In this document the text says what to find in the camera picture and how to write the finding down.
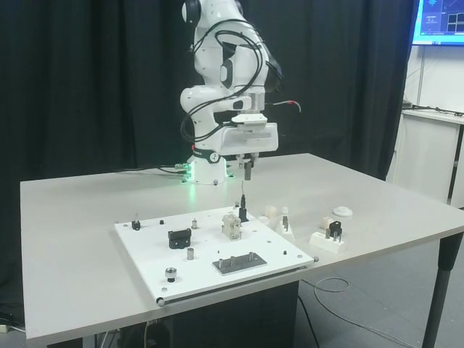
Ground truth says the dark grey table leg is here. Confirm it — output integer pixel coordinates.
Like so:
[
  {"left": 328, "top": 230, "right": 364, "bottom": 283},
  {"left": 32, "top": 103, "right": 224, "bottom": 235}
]
[{"left": 422, "top": 231, "right": 464, "bottom": 348}]

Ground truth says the grey floor cable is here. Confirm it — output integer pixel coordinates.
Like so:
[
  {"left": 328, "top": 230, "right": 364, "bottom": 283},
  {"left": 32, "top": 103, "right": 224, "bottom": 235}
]
[{"left": 313, "top": 277, "right": 464, "bottom": 348}]

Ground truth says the black base cable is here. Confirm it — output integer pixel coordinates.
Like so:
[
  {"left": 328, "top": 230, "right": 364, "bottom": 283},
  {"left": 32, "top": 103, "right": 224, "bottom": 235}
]
[{"left": 119, "top": 165, "right": 191, "bottom": 182}]

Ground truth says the black box under table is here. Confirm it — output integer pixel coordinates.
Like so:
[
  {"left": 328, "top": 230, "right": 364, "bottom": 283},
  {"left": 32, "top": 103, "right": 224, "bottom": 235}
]
[{"left": 165, "top": 278, "right": 302, "bottom": 348}]

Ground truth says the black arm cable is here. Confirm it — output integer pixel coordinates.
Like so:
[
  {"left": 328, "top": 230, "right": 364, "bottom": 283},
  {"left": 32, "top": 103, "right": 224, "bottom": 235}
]
[{"left": 181, "top": 20, "right": 280, "bottom": 146}]

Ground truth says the black floor cable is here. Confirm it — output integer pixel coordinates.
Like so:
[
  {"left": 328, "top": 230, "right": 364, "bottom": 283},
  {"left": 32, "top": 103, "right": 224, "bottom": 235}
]
[{"left": 297, "top": 295, "right": 318, "bottom": 348}]

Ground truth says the black plug with thin cable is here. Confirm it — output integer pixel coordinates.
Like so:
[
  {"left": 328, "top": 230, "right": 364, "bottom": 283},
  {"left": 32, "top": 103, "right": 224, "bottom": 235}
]
[{"left": 238, "top": 181, "right": 250, "bottom": 223}]

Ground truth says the black curtain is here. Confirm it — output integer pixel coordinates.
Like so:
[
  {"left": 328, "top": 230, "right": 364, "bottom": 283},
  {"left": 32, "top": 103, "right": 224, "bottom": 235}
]
[{"left": 0, "top": 0, "right": 423, "bottom": 320}]

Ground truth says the white round peg holder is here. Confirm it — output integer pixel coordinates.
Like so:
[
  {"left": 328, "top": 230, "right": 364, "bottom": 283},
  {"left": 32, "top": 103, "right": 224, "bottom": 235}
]
[{"left": 309, "top": 231, "right": 347, "bottom": 254}]

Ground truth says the blue screen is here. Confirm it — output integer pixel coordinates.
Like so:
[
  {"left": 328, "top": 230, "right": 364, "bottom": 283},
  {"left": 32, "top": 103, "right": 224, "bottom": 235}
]
[{"left": 412, "top": 0, "right": 464, "bottom": 47}]

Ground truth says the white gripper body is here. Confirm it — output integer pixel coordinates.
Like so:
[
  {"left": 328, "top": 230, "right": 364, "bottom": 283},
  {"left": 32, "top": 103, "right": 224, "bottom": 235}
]
[{"left": 221, "top": 122, "right": 279, "bottom": 157}]

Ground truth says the white square peg holder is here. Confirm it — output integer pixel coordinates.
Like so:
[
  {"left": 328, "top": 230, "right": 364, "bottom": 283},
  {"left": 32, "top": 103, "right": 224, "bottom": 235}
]
[{"left": 274, "top": 215, "right": 297, "bottom": 242}]

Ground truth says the white task board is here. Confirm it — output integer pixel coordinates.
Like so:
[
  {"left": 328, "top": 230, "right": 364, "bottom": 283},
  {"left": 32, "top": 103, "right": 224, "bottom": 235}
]
[{"left": 114, "top": 206, "right": 320, "bottom": 307}]

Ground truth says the white large gear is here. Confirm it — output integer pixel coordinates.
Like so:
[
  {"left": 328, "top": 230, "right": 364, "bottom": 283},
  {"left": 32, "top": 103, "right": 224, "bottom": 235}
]
[{"left": 332, "top": 204, "right": 355, "bottom": 220}]

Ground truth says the white cabinet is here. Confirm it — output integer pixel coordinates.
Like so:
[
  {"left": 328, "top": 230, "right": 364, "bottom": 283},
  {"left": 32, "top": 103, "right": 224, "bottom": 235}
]
[{"left": 385, "top": 107, "right": 464, "bottom": 210}]

